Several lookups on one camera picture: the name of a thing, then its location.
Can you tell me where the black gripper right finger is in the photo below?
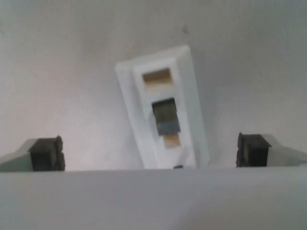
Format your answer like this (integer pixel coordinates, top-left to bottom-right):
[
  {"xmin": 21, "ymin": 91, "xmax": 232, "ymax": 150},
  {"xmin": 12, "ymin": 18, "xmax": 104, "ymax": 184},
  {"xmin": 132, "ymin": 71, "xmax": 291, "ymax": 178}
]
[{"xmin": 236, "ymin": 131, "xmax": 307, "ymax": 168}]

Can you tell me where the metal square peg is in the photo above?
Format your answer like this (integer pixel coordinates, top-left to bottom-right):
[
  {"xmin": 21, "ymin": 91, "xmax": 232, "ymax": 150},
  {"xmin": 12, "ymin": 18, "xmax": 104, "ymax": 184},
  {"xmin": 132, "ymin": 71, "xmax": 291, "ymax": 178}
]
[{"xmin": 151, "ymin": 96, "xmax": 181, "ymax": 137}]

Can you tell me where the white square peg holder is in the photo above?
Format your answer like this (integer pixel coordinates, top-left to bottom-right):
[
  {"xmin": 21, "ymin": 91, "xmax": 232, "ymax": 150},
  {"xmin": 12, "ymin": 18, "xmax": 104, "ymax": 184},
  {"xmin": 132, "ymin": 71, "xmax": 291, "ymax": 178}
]
[{"xmin": 114, "ymin": 45, "xmax": 209, "ymax": 170}]

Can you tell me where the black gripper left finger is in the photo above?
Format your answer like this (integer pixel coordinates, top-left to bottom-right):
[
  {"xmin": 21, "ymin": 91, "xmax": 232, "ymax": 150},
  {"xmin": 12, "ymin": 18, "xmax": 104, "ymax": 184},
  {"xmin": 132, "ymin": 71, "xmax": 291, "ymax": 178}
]
[{"xmin": 0, "ymin": 135, "xmax": 66, "ymax": 172}]

